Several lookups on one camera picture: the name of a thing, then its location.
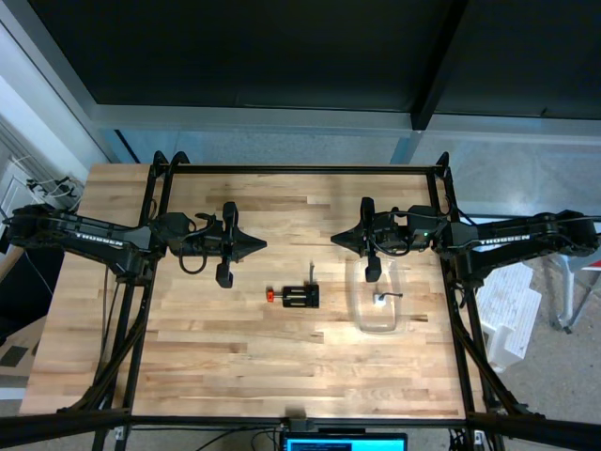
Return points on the clear plastic tub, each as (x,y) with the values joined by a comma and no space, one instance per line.
(375,326)

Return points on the black vise with orange knob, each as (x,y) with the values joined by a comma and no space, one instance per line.
(300,297)

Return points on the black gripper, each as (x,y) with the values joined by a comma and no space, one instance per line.
(382,235)
(220,244)

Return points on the red and white object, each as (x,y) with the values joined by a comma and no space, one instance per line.
(595,263)

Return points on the small white block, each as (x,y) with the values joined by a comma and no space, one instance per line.
(378,302)

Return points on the laptop screen with blue edge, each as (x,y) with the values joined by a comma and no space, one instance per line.
(343,444)

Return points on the black table-level camera box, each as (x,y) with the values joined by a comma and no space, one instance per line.
(300,424)

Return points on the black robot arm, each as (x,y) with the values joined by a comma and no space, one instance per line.
(507,242)
(94,237)

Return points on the black room pillar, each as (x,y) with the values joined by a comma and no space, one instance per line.
(436,70)

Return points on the black metal frame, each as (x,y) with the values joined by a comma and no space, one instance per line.
(300,169)

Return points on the white foam block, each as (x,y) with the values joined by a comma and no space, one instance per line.
(509,319)

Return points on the brown cardboard box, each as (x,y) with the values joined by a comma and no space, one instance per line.
(21,343)

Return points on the grey metal chair legs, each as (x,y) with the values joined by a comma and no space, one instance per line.
(568,300)

